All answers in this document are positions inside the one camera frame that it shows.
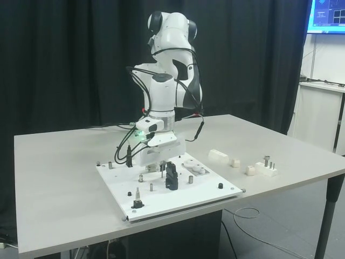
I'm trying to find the white cabinet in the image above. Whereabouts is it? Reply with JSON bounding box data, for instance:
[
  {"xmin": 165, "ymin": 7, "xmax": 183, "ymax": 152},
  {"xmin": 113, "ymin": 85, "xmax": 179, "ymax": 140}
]
[{"xmin": 287, "ymin": 80, "xmax": 345, "ymax": 156}]

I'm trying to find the white task board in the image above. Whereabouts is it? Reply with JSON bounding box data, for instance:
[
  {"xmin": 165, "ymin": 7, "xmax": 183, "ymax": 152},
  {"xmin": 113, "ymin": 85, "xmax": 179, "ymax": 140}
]
[{"xmin": 96, "ymin": 151, "xmax": 246, "ymax": 223}]

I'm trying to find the black camera cable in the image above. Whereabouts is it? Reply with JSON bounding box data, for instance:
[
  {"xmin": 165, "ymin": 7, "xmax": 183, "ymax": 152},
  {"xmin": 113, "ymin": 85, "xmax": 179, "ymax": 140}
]
[{"xmin": 115, "ymin": 126, "xmax": 152, "ymax": 166}]

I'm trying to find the tall black plug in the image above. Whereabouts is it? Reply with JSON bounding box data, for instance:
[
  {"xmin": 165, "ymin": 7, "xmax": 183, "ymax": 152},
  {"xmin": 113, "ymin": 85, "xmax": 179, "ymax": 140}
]
[{"xmin": 125, "ymin": 145, "xmax": 135, "ymax": 168}]

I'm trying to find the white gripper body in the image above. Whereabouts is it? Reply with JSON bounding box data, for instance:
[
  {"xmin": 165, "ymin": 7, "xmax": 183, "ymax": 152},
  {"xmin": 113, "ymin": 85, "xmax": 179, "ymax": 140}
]
[{"xmin": 138, "ymin": 139, "xmax": 188, "ymax": 167}]

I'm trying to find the black table leg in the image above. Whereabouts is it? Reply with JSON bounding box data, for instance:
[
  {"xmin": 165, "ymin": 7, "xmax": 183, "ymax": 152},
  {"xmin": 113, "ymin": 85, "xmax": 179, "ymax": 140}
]
[{"xmin": 314, "ymin": 176, "xmax": 340, "ymax": 259}]

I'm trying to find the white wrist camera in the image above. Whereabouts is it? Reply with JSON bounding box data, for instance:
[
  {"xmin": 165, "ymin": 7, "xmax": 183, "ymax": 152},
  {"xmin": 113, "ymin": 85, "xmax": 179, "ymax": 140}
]
[{"xmin": 135, "ymin": 117, "xmax": 164, "ymax": 134}]

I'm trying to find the blue screen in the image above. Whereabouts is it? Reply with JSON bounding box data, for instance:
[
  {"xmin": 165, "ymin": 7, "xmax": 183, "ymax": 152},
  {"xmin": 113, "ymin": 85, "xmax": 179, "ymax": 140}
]
[{"xmin": 306, "ymin": 0, "xmax": 345, "ymax": 35}]

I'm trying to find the white peg holder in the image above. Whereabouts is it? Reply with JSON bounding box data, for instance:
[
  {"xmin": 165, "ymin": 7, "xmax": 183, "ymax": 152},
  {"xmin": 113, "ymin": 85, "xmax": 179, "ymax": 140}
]
[{"xmin": 254, "ymin": 161, "xmax": 279, "ymax": 178}]

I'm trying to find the silver flange ring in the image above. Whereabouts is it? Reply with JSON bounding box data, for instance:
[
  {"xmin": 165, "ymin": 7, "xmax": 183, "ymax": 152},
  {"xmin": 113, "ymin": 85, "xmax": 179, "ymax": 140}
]
[{"xmin": 161, "ymin": 114, "xmax": 176, "ymax": 133}]

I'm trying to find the black base cable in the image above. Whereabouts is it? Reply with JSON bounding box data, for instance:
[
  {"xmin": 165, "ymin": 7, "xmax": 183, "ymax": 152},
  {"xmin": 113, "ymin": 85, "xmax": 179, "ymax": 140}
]
[{"xmin": 90, "ymin": 122, "xmax": 137, "ymax": 131}]

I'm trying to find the grey floor cable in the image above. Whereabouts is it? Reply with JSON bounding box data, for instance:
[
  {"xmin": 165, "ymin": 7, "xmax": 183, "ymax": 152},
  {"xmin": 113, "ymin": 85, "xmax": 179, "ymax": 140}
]
[{"xmin": 229, "ymin": 207, "xmax": 345, "ymax": 259}]

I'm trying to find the black curtain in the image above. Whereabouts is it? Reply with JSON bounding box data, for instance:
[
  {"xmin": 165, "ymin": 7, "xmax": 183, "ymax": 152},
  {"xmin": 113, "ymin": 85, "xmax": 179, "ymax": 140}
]
[{"xmin": 0, "ymin": 0, "xmax": 315, "ymax": 243}]

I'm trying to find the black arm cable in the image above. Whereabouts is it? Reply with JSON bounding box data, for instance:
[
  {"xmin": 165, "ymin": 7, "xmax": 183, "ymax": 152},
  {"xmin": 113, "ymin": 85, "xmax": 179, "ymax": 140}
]
[{"xmin": 126, "ymin": 47, "xmax": 203, "ymax": 117}]

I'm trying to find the long white holder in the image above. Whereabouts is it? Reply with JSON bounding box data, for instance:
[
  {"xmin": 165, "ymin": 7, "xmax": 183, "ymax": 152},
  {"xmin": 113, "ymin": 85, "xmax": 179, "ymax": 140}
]
[{"xmin": 208, "ymin": 148, "xmax": 230, "ymax": 163}]

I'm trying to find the flat white mounting plate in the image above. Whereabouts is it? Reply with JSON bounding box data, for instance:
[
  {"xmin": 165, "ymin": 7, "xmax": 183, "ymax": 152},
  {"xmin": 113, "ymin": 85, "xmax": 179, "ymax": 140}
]
[{"xmin": 147, "ymin": 132, "xmax": 178, "ymax": 148}]

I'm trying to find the metal waterproof plug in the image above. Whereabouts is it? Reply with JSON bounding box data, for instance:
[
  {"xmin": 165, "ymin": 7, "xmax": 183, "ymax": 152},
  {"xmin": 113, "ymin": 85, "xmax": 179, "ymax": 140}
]
[{"xmin": 130, "ymin": 186, "xmax": 144, "ymax": 210}]

